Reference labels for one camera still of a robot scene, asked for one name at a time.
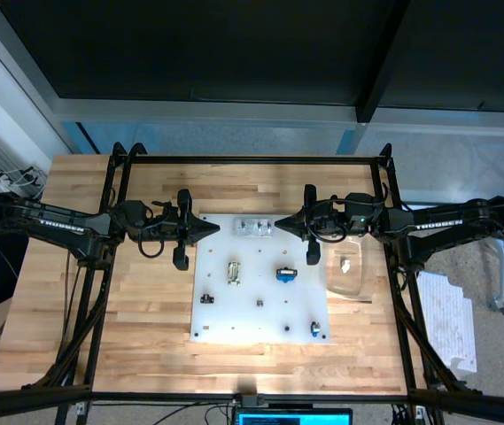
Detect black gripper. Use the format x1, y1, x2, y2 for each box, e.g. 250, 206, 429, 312
151, 189, 221, 271
275, 184, 344, 267

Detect clear acrylic block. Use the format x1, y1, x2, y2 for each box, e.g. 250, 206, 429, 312
232, 217, 275, 239

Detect black aluminium frame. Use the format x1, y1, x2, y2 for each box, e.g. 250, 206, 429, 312
0, 141, 504, 425

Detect laptop with blue screen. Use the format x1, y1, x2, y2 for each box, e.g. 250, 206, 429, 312
232, 406, 353, 425

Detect clear plastic tub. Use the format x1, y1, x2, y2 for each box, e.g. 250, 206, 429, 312
320, 236, 370, 305

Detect grey connector housing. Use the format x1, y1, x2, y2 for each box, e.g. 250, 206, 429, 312
225, 260, 242, 286

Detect white taskboard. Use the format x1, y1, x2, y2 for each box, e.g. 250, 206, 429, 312
188, 213, 334, 345

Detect white foam packaging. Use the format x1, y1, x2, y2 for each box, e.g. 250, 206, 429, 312
415, 272, 478, 377

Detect black pillar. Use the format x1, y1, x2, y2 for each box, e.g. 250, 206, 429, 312
356, 0, 412, 124

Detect thin black cable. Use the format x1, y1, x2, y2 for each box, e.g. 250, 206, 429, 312
137, 229, 167, 259

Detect small black camera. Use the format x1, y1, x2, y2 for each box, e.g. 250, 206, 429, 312
233, 391, 265, 408

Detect black white cable bundle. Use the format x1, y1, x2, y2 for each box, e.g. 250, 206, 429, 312
0, 166, 44, 189

